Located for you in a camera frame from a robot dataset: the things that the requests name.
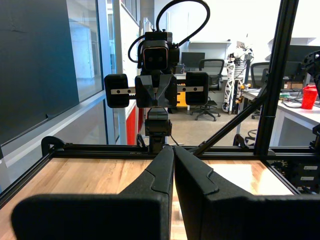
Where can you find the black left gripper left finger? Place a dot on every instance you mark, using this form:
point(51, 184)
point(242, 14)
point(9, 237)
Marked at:
point(100, 217)

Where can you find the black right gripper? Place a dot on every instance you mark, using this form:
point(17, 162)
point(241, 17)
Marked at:
point(117, 85)

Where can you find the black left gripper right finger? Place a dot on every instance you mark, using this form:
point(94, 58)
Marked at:
point(250, 217)

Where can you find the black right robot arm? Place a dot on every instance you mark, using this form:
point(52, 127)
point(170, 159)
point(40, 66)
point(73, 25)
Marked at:
point(158, 130)

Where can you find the yellow cabinet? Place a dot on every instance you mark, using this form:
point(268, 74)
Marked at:
point(181, 100)

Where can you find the red panel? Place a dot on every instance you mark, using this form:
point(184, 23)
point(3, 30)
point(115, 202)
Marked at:
point(131, 125)

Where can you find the black computer monitor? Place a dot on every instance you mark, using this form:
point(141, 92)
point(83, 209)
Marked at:
point(295, 57)
point(192, 60)

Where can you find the black mesh office chair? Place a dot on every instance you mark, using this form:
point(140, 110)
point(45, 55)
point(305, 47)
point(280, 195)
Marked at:
point(258, 75)
point(216, 75)

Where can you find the white lattice tower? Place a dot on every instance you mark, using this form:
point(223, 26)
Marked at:
point(231, 85)

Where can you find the white office desk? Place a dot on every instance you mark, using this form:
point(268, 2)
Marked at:
point(295, 115)

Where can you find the red plastic cup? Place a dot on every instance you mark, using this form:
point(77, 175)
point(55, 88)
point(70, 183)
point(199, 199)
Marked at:
point(310, 98)

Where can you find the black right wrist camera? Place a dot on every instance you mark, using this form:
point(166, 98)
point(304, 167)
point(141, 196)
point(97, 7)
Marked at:
point(155, 58)

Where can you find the black aluminium frame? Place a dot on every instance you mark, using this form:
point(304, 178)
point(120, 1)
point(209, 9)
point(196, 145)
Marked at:
point(277, 75)

